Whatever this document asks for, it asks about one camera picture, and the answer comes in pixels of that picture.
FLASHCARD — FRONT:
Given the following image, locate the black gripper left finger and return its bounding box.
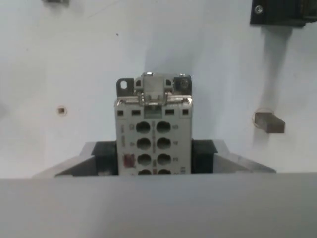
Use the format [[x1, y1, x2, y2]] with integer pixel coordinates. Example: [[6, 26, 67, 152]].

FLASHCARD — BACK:
[[32, 140, 119, 178]]

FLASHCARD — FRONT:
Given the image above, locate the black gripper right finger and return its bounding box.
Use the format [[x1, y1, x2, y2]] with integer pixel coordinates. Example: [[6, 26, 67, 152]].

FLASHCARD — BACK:
[[191, 139, 277, 175]]

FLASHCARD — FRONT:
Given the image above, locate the grey waterproof plug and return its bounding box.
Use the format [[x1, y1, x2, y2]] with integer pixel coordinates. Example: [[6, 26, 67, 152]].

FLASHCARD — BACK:
[[113, 71, 194, 176]]

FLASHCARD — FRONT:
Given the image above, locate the metal square peg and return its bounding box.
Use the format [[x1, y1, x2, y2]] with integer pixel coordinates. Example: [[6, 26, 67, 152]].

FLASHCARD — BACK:
[[254, 112, 286, 134]]

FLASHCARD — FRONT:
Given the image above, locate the white task board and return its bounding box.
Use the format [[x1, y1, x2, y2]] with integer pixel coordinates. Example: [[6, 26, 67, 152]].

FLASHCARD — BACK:
[[0, 0, 317, 178]]

